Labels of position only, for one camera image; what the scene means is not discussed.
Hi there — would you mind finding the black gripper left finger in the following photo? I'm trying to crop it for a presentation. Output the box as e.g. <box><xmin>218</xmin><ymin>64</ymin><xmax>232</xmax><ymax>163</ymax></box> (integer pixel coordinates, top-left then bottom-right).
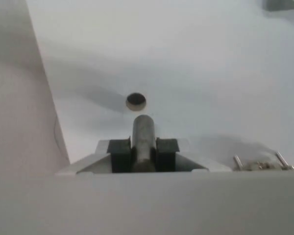
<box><xmin>76</xmin><ymin>139</ymin><xmax>132</xmax><ymax>174</ymax></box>

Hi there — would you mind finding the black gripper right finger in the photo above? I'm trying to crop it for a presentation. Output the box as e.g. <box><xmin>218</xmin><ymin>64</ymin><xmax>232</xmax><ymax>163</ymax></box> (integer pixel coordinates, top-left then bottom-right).
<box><xmin>156</xmin><ymin>137</ymin><xmax>208</xmax><ymax>173</ymax></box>

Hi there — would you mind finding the metal round peg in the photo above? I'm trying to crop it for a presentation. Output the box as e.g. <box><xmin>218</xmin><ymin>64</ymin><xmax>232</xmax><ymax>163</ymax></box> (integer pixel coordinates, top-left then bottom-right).
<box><xmin>130</xmin><ymin>114</ymin><xmax>158</xmax><ymax>173</ymax></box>

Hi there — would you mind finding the thin metal pin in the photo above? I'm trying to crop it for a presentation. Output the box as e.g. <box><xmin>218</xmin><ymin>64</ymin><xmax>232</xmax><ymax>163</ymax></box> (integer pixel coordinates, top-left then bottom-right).
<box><xmin>275</xmin><ymin>151</ymin><xmax>290</xmax><ymax>170</ymax></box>
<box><xmin>232</xmin><ymin>154</ymin><xmax>243</xmax><ymax>170</ymax></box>

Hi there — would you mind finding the white task board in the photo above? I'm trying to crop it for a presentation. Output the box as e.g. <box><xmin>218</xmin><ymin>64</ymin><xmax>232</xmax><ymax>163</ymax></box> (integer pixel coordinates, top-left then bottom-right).
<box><xmin>25</xmin><ymin>0</ymin><xmax>294</xmax><ymax>173</ymax></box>

